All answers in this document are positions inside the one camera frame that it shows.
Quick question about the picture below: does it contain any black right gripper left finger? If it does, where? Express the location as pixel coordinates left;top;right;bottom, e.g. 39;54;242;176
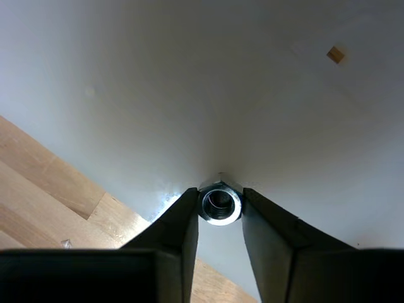
0;187;200;303

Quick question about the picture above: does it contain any white board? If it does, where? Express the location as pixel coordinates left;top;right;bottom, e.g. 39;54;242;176
0;0;404;303

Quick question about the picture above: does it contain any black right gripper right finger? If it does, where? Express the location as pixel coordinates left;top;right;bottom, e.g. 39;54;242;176
241;187;404;303

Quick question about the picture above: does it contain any silver M12 hex nut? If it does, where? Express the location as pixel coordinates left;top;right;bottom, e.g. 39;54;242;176
198;172;244;226

